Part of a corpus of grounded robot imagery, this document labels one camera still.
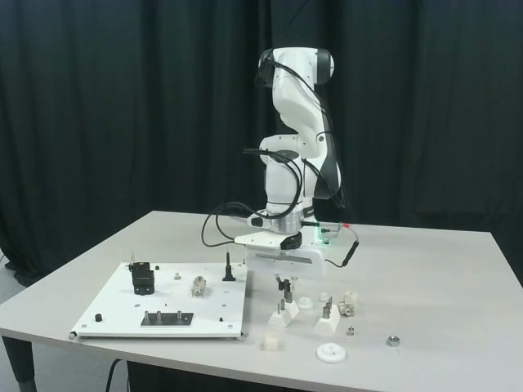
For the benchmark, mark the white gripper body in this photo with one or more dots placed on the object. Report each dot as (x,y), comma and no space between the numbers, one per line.
(294,267)

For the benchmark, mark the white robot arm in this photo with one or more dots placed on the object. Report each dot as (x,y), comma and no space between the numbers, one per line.
(292,102)

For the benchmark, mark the white square peg holder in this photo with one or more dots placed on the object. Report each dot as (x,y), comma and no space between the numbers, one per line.
(284,318)

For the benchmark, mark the metal round peg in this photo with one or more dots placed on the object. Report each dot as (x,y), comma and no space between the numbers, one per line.
(324,313)
(330,306)

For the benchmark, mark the white round peg holder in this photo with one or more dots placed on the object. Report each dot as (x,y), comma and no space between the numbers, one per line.
(327,323)

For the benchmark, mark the white medium gear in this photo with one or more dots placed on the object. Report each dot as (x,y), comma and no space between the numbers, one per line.
(305,302)

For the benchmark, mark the white small gear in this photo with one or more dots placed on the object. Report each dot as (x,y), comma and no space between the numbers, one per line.
(324,297)

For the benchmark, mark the small white cube holder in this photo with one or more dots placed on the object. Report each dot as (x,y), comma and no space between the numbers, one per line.
(271,342)

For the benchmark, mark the white plug holder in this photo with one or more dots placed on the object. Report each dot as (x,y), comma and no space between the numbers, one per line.
(350,304)

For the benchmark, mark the white large gear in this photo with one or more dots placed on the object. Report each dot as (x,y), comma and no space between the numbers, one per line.
(330,353)

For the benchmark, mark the white task board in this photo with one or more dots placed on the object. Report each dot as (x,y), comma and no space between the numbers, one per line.
(171,302)

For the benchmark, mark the black D-SUB plug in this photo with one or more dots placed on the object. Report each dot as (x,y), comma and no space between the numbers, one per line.
(143,279)

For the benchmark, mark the black curtain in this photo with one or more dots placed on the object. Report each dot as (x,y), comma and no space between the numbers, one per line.
(122,122)

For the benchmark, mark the dark table leg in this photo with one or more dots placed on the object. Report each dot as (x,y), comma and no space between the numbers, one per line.
(16,363)

